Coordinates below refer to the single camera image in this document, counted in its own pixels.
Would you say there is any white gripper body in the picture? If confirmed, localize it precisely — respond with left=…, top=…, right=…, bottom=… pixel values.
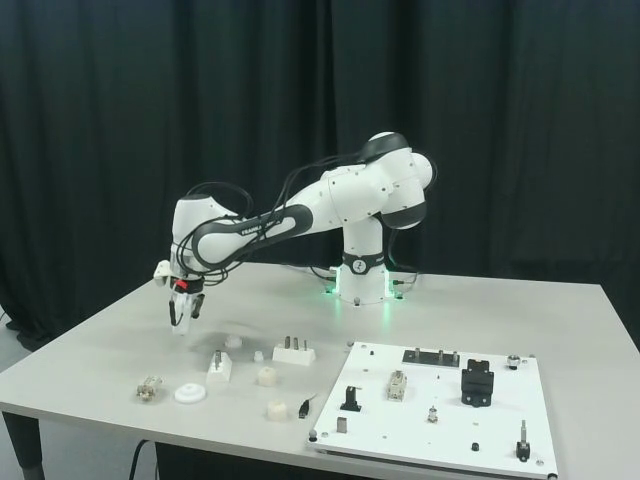
left=168, top=291, right=197, bottom=336

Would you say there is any white large gear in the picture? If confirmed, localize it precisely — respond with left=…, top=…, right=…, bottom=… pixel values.
left=173, top=381, right=209, bottom=405

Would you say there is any white single peg holder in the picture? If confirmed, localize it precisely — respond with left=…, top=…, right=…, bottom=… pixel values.
left=205, top=352, right=235, bottom=385

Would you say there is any white three-hole peg holder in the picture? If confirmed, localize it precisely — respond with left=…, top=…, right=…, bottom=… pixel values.
left=271, top=344, right=318, bottom=368

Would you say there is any black USB plug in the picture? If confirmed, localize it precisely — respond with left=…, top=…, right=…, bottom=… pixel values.
left=297, top=392, right=319, bottom=421

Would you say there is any black table leg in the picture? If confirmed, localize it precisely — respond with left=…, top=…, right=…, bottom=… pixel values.
left=0, top=411, right=42, bottom=480

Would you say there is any black curtain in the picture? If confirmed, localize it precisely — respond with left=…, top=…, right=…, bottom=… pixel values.
left=0, top=0, right=640, bottom=332

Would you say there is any white task board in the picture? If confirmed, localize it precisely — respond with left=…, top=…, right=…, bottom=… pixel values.
left=305, top=341, right=560, bottom=474

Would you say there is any metal bolt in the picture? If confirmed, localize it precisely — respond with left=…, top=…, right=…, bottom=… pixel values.
left=516, top=418, right=531, bottom=459

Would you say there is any black cable under table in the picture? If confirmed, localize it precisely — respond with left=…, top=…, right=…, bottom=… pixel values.
left=130, top=438, right=157, bottom=480

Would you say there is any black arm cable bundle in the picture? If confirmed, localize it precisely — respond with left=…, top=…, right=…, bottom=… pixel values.
left=169, top=149, right=382, bottom=292

